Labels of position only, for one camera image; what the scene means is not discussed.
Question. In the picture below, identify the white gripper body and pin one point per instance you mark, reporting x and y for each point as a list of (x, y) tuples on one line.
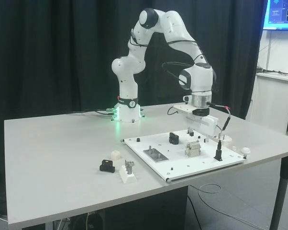
[(206, 124)]

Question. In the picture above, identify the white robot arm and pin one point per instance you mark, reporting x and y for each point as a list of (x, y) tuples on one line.
[(175, 26)]

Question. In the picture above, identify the black D-SUB plug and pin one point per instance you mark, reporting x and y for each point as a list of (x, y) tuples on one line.
[(107, 167)]

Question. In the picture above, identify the metal peg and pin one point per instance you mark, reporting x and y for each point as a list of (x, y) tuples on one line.
[(221, 137), (129, 169)]

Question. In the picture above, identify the beige waterproof plug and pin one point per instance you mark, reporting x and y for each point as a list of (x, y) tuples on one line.
[(193, 149)]

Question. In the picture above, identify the white peg holder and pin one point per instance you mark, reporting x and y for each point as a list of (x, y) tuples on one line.
[(128, 178), (225, 141)]

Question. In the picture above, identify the white small gear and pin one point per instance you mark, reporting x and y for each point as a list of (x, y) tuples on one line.
[(234, 147)]

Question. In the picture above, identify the black block connector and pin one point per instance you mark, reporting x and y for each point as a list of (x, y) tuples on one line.
[(173, 139)]

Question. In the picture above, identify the white task board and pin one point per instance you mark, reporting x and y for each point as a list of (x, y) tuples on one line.
[(182, 163)]

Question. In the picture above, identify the white medium gear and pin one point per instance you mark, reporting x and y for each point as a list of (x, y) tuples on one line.
[(245, 151)]

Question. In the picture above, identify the white cabinet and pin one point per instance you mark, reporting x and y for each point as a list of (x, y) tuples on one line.
[(273, 100)]

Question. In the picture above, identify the black table leg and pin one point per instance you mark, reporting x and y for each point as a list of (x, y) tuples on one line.
[(283, 191)]

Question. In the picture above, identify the small white block holder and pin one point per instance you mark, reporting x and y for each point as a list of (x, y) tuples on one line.
[(115, 155)]

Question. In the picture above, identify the black cabinet under table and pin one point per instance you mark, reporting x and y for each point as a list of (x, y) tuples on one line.
[(146, 210)]

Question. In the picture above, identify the blue screen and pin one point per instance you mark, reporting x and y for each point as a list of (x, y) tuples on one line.
[(282, 14)]

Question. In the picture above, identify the black curtains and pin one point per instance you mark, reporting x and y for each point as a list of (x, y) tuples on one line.
[(50, 60)]

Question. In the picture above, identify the flat white mount plate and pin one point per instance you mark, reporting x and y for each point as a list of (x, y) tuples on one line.
[(182, 108)]

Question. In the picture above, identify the small white camera box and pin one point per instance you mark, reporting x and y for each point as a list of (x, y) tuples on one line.
[(187, 98)]

